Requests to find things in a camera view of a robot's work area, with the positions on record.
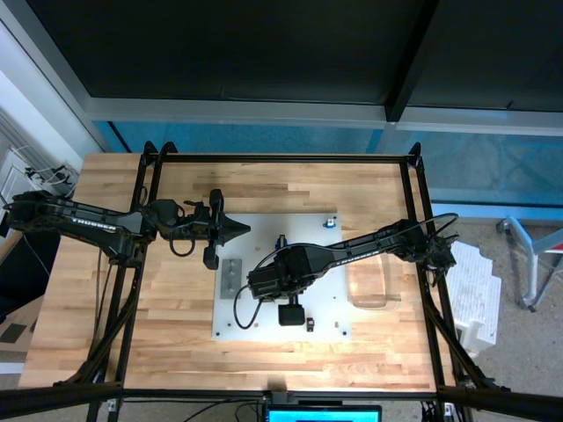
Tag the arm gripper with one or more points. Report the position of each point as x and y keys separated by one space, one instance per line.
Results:
x=214 y=202
x=291 y=315

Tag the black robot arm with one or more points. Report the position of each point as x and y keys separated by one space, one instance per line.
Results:
x=53 y=211
x=360 y=249

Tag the black connector housing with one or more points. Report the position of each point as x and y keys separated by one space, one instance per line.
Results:
x=310 y=324

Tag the blue clamp connector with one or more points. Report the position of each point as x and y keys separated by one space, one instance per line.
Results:
x=280 y=242

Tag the small blue white connector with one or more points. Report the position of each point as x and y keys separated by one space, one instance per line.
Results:
x=329 y=223

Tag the white task board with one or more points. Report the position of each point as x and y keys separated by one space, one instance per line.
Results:
x=325 y=316

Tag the grey metal peg block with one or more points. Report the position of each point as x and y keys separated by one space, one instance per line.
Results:
x=231 y=281

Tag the clear plastic tub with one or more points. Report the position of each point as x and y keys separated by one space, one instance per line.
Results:
x=369 y=285

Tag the blue laptop screen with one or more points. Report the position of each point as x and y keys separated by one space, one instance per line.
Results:
x=323 y=415

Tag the white foam block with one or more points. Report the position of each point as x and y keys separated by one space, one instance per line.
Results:
x=477 y=299

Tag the cardboard box black label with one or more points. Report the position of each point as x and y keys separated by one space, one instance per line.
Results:
x=22 y=314

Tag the grey metal stand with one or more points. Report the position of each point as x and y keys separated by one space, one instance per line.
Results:
x=533 y=272

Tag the small black camera box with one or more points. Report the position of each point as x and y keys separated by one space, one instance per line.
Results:
x=278 y=394

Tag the black aluminium frame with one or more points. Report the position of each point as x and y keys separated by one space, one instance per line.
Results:
x=281 y=159

